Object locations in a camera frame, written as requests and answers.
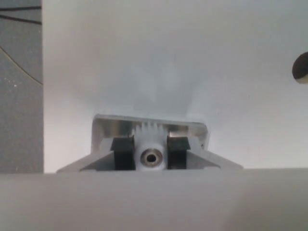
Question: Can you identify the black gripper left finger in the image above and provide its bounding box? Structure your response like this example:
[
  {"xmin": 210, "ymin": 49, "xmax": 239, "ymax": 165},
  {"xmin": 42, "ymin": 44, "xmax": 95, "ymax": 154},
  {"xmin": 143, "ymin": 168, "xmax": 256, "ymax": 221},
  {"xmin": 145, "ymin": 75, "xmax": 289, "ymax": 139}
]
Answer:
[{"xmin": 56, "ymin": 135, "xmax": 136, "ymax": 173}]

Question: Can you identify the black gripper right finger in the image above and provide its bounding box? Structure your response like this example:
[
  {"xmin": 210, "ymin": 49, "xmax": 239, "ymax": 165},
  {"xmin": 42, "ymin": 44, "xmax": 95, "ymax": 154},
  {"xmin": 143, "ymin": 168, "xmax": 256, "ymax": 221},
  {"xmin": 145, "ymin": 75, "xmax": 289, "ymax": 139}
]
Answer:
[{"xmin": 167, "ymin": 131, "xmax": 244, "ymax": 170}]

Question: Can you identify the white small gear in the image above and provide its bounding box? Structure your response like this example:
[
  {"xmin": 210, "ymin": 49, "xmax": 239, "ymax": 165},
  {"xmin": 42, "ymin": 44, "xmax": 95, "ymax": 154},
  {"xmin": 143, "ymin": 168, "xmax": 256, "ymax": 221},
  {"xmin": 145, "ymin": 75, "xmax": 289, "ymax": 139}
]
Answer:
[{"xmin": 131, "ymin": 121, "xmax": 168, "ymax": 172}]

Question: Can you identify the metal round peg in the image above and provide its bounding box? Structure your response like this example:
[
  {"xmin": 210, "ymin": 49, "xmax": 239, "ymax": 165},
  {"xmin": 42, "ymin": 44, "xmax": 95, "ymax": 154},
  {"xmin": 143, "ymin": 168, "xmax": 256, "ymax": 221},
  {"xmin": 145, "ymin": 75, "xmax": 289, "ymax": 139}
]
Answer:
[{"xmin": 292, "ymin": 51, "xmax": 308, "ymax": 84}]

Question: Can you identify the white task board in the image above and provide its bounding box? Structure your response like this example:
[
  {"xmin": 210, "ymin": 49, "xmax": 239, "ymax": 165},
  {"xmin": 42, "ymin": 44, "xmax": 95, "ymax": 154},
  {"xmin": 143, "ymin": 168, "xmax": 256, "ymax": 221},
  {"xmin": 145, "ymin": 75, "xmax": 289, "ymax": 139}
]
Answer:
[{"xmin": 42, "ymin": 0, "xmax": 308, "ymax": 174}]

